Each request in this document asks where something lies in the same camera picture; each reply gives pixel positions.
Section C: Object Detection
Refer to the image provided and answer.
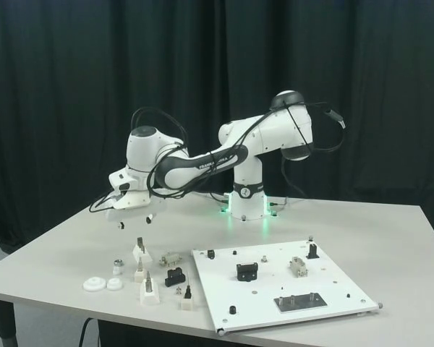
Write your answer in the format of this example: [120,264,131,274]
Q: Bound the large white peg holder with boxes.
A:
[138,283,161,307]

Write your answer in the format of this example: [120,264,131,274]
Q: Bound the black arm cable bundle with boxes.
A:
[129,101,314,198]

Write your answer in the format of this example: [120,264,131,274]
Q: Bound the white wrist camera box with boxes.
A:
[108,168,139,193]

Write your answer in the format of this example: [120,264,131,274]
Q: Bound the white two-peg holder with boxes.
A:
[131,242,153,265]

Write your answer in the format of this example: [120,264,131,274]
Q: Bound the white task board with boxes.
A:
[190,235,384,325]

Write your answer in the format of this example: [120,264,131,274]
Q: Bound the black curtains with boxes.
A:
[0,0,434,240]

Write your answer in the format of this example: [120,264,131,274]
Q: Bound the black table leg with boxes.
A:
[0,297,16,347]

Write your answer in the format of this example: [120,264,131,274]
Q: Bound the black cable under table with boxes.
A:
[80,317,99,347]

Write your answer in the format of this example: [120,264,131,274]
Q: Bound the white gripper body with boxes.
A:
[105,197,167,223]

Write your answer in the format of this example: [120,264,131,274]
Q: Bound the white large gear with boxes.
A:
[82,275,109,291]

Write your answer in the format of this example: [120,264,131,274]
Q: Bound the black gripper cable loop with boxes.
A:
[89,193,116,214]

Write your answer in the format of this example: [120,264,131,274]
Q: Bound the black cable with grey connector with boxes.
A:
[296,102,348,153]

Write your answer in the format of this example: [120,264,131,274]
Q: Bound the black D-SUB plug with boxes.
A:
[163,267,187,288]

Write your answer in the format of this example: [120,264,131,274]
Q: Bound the black cable at arm foot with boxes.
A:
[267,196,289,211]

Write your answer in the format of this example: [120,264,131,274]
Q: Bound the black plug with thin cable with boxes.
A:
[183,268,193,301]

